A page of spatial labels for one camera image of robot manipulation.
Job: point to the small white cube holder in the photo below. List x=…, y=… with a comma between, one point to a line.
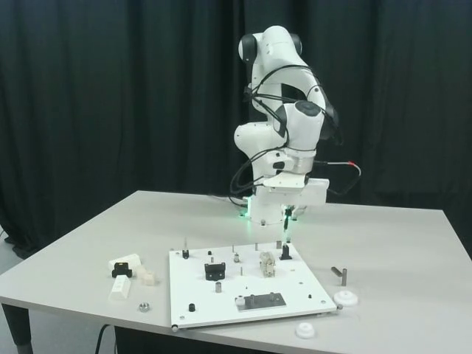
x=152, y=278
x=141, y=274

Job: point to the black table leg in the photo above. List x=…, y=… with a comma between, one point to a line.
x=16, y=332

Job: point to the metal round peg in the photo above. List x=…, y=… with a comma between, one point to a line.
x=336, y=270

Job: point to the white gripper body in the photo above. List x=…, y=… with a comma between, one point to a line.
x=316, y=191

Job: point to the metal square peg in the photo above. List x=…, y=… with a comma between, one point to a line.
x=344, y=277

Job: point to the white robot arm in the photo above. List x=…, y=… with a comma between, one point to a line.
x=297, y=121

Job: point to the black D-SUB plug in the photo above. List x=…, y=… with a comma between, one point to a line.
x=121, y=270

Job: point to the white medium gear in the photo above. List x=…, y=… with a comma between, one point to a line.
x=305, y=329

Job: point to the white task board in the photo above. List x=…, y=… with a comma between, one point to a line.
x=254, y=284

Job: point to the white small gear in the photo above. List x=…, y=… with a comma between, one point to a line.
x=240, y=301

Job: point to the long white holder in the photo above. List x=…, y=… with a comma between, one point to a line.
x=127, y=259

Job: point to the white holder with holes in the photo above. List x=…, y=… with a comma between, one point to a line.
x=121, y=289

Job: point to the metal nut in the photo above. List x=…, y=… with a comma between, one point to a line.
x=143, y=307

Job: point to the white large gear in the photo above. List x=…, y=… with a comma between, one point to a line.
x=346, y=298

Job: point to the black curtain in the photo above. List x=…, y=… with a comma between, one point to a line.
x=110, y=92

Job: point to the black Ethernet plug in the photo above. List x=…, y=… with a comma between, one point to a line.
x=214, y=272

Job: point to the metal BNC plug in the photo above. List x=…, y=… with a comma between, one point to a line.
x=235, y=257

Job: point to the short metal cylinder peg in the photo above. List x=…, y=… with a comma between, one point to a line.
x=218, y=287

